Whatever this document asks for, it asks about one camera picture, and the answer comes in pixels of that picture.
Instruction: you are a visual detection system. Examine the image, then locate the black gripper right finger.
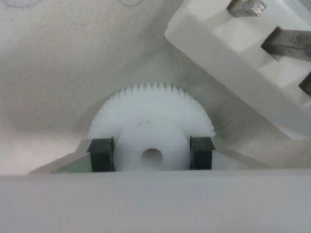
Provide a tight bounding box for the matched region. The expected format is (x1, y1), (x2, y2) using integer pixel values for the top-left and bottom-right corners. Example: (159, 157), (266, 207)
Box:
(189, 135), (272, 171)

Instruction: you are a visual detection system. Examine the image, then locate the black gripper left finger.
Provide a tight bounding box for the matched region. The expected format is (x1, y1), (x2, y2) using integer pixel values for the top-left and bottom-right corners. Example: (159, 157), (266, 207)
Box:
(28, 136), (115, 174)

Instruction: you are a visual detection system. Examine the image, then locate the white large gear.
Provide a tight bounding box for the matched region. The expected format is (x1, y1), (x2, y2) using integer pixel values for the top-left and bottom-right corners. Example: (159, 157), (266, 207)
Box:
(88, 82), (216, 172)

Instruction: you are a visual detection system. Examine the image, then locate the white square peg holder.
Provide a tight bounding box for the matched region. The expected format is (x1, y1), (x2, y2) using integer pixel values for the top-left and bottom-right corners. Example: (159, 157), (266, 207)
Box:
(164, 0), (311, 142)

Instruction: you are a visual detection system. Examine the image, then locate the large metal square peg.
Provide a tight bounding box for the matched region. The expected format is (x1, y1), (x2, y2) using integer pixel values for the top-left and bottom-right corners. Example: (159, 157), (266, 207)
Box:
(298, 72), (311, 97)

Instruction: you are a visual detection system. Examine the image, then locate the medium metal square peg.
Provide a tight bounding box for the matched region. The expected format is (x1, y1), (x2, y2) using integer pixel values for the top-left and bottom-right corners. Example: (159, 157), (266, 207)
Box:
(260, 27), (311, 61)

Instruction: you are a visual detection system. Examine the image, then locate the small metal square peg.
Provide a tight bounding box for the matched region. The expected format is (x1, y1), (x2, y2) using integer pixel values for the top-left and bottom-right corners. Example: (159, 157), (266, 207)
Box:
(227, 0), (266, 17)

